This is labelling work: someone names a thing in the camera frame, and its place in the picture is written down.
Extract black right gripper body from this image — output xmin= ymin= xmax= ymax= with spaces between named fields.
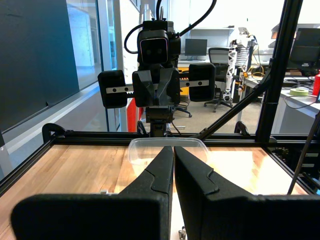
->
xmin=97 ymin=63 xmax=216 ymax=109

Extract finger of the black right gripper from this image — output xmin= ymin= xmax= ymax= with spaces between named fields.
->
xmin=156 ymin=67 xmax=181 ymax=106
xmin=132 ymin=69 xmax=159 ymax=108

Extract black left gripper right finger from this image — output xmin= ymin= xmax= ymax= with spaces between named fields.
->
xmin=174 ymin=145 xmax=320 ymax=240

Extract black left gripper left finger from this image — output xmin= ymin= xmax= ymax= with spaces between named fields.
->
xmin=10 ymin=145 xmax=175 ymax=240

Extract yellow cabinet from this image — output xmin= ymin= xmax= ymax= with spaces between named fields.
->
xmin=177 ymin=67 xmax=191 ymax=98

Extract black office chair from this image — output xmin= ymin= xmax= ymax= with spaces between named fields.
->
xmin=203 ymin=47 xmax=235 ymax=113

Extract red panel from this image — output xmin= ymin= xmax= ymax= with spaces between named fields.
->
xmin=126 ymin=97 xmax=138 ymax=133

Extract black computer monitor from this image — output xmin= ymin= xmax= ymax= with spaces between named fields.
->
xmin=288 ymin=27 xmax=320 ymax=71
xmin=184 ymin=38 xmax=208 ymax=62

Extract white black striped robot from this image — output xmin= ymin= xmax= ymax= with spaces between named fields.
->
xmin=224 ymin=37 xmax=252 ymax=103

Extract clear plastic tub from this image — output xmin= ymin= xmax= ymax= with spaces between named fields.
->
xmin=127 ymin=136 xmax=210 ymax=176

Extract green tape roll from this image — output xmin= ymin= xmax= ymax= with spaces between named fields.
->
xmin=289 ymin=87 xmax=309 ymax=97

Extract red bottle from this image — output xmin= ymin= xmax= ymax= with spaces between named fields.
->
xmin=311 ymin=70 xmax=320 ymax=97

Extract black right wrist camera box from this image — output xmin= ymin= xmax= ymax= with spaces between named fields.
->
xmin=136 ymin=29 xmax=173 ymax=66

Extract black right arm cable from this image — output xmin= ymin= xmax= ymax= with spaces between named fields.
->
xmin=124 ymin=24 xmax=145 ymax=55
xmin=178 ymin=0 xmax=218 ymax=37

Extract black aluminium frame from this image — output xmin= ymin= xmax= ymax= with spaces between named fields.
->
xmin=0 ymin=0 xmax=320 ymax=201

